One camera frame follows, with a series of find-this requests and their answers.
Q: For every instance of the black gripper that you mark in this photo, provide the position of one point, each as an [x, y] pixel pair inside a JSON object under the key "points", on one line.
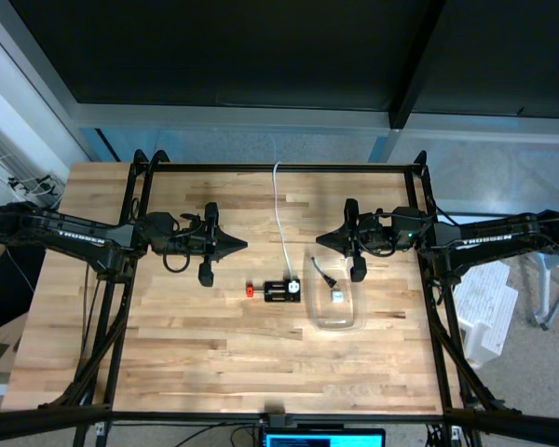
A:
{"points": [[209, 242], [355, 238]]}

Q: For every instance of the black power plug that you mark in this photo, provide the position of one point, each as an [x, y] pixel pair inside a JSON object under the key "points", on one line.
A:
{"points": [[328, 279]]}

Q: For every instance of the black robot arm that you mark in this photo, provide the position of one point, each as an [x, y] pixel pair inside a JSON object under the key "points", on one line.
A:
{"points": [[74, 233], [494, 239]]}

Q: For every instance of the white receptacle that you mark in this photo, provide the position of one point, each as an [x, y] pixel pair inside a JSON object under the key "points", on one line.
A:
{"points": [[294, 285]]}

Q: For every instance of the clear plastic container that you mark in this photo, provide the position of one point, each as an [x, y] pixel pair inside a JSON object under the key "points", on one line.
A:
{"points": [[316, 307]]}

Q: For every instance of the small white cube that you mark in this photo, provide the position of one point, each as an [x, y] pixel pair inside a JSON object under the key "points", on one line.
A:
{"points": [[337, 295]]}

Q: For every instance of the black clamp with red knob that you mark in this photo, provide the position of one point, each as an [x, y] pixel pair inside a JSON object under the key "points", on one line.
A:
{"points": [[275, 292]]}

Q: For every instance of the white step stool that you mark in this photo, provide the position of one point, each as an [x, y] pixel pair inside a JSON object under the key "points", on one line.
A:
{"points": [[484, 316]]}

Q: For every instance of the screen with blue edge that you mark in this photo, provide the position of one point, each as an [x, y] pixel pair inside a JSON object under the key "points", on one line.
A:
{"points": [[321, 440]]}

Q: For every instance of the grey metal chair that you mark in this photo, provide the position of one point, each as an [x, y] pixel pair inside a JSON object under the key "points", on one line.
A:
{"points": [[546, 279]]}

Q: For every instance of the cardboard box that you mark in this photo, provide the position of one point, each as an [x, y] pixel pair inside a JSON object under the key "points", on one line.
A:
{"points": [[0, 335]]}

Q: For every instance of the small black camera box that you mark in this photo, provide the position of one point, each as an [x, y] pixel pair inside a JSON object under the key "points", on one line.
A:
{"points": [[276, 418]]}

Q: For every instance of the black metal frame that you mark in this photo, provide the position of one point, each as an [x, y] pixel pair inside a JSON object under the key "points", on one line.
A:
{"points": [[46, 419]]}

